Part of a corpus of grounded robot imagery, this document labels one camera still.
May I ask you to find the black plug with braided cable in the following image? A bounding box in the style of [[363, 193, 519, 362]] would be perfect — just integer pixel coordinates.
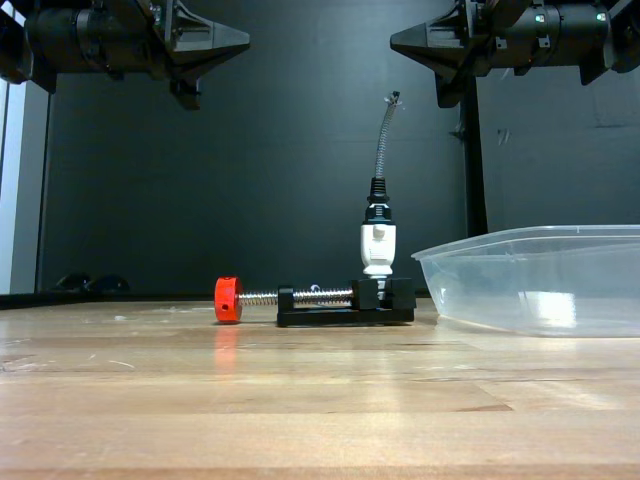
[[363, 89, 404, 227]]

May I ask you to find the white power receptacle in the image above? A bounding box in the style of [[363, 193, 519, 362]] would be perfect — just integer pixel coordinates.
[[359, 222, 399, 281]]

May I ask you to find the clear plastic tub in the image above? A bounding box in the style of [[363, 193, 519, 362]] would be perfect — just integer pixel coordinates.
[[410, 224, 640, 339]]

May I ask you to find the small white square piece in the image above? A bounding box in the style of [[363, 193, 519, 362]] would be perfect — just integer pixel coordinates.
[[524, 291, 577, 323]]

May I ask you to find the black vise with red knob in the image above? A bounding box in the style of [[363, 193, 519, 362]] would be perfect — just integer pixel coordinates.
[[214, 275, 417, 329]]

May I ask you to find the black vertical post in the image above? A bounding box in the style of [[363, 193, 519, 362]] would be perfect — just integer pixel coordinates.
[[458, 74, 490, 240]]

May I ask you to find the black arched frame bracket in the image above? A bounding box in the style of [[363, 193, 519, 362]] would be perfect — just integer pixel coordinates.
[[87, 273, 131, 294], [55, 272, 92, 293]]

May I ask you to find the black metal frame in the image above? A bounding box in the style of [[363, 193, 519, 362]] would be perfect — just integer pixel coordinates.
[[0, 291, 281, 312]]

